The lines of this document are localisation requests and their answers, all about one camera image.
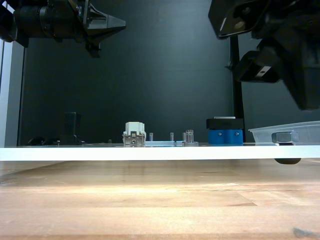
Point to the small metal pin connector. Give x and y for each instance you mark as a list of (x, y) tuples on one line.
[(190, 143)]

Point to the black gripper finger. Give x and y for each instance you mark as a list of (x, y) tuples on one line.
[(100, 36), (100, 17), (305, 82)]

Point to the black room pillar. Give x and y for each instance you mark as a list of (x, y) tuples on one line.
[(237, 100)]

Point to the white board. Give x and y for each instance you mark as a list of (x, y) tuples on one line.
[(150, 153)]

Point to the clear plastic tub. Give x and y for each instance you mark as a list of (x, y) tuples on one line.
[(260, 136)]

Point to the black upright clamp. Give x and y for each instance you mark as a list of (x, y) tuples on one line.
[(71, 125)]

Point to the black threaded bolt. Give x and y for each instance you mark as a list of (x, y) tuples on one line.
[(287, 161)]

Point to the grey rectangular connector housing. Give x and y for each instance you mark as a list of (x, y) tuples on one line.
[(133, 130)]

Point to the aluminium bar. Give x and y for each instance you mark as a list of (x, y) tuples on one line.
[(160, 143)]

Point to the silver hex nut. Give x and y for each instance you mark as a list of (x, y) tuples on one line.
[(285, 138)]

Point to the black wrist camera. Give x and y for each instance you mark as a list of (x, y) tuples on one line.
[(232, 17)]

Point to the silver bar screw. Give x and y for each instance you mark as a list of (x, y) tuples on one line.
[(171, 137), (151, 137), (184, 137)]

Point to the blue and black connector mount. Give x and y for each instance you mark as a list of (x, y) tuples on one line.
[(225, 137)]

